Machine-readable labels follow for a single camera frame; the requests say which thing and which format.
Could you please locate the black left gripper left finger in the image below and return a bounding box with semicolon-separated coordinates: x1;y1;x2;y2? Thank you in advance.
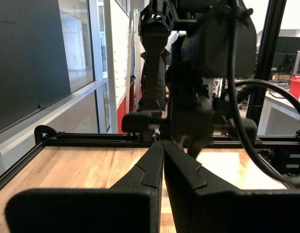
5;142;164;233

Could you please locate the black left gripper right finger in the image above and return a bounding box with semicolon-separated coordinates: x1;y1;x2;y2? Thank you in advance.
164;142;300;233

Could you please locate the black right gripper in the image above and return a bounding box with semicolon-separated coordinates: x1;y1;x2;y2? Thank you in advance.
164;65;259;160

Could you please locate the white desk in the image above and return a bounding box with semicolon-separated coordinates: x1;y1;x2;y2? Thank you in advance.
258;92;300;136

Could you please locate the red bucket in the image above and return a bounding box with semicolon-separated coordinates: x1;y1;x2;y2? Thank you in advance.
289;75;300;100

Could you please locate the black computer monitor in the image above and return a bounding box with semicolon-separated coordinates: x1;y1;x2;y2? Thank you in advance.
271;36;300;73

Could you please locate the black aluminium frame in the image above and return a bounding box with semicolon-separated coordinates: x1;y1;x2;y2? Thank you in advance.
0;0;300;195

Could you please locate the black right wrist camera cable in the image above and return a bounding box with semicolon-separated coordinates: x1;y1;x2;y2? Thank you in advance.
225;9;300;189

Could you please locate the aluminium window frame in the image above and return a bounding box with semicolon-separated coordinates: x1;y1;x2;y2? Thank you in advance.
0;0;118;170

